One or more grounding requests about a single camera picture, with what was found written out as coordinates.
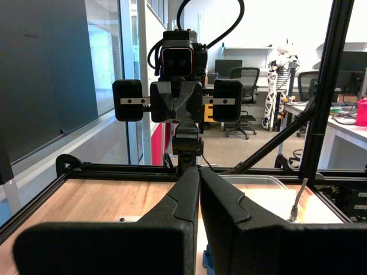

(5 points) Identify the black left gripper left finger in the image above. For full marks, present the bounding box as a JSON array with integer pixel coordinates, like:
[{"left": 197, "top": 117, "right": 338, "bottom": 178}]
[{"left": 13, "top": 166, "right": 201, "bottom": 275}]

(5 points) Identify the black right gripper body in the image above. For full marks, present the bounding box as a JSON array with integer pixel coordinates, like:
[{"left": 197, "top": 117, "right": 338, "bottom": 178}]
[{"left": 112, "top": 76, "right": 244, "bottom": 122}]

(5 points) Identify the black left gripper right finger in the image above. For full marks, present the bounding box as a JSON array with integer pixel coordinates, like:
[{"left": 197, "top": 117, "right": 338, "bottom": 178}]
[{"left": 200, "top": 167, "right": 367, "bottom": 275}]

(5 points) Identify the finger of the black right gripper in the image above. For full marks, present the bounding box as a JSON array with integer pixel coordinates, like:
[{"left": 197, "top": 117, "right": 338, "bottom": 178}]
[
  {"left": 176, "top": 81, "right": 204, "bottom": 122},
  {"left": 150, "top": 81, "right": 177, "bottom": 123}
]

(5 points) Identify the RJ45 connector with cable stub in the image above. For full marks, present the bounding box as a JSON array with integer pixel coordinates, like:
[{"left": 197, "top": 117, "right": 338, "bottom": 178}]
[{"left": 286, "top": 177, "right": 309, "bottom": 223}]

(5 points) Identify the white taskboard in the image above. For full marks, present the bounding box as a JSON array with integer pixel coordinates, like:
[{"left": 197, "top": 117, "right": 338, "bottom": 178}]
[{"left": 196, "top": 222, "right": 214, "bottom": 275}]

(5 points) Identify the aluminium clamp block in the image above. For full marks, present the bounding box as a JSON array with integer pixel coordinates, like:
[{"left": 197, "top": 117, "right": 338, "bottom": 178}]
[{"left": 114, "top": 214, "right": 143, "bottom": 224}]

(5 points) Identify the black computer monitor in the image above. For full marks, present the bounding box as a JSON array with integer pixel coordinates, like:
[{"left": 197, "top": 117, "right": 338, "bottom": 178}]
[
  {"left": 214, "top": 59, "right": 243, "bottom": 78},
  {"left": 334, "top": 50, "right": 367, "bottom": 96}
]

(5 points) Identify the black office chair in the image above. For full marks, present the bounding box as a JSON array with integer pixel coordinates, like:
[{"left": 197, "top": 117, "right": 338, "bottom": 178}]
[
  {"left": 224, "top": 66, "right": 261, "bottom": 140},
  {"left": 288, "top": 70, "right": 319, "bottom": 170}
]

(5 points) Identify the clear plastic tub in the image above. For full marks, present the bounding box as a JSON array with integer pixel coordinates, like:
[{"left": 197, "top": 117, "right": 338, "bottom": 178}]
[{"left": 219, "top": 174, "right": 290, "bottom": 221}]

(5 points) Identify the blue clamp with black block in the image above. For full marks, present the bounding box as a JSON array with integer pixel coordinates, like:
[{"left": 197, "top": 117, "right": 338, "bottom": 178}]
[{"left": 202, "top": 243, "right": 215, "bottom": 272}]

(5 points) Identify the white office desk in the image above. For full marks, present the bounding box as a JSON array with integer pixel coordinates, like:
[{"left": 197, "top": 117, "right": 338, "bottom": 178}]
[{"left": 282, "top": 101, "right": 367, "bottom": 170}]

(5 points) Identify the red container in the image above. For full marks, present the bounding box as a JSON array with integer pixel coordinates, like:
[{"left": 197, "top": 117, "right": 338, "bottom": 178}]
[{"left": 354, "top": 96, "right": 367, "bottom": 127}]

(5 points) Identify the black gripper cable bundle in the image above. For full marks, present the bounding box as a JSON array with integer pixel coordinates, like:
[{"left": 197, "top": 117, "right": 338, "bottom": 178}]
[{"left": 147, "top": 40, "right": 163, "bottom": 77}]

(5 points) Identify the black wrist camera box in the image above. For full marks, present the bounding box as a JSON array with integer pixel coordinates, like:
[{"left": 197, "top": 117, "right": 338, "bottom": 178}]
[{"left": 159, "top": 39, "right": 194, "bottom": 78}]

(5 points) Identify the black table frame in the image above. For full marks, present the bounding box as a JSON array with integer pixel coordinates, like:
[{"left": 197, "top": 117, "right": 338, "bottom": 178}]
[{"left": 0, "top": 0, "right": 367, "bottom": 247}]

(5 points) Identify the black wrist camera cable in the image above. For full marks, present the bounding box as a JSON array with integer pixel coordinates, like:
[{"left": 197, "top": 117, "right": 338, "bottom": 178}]
[{"left": 176, "top": 0, "right": 246, "bottom": 48}]

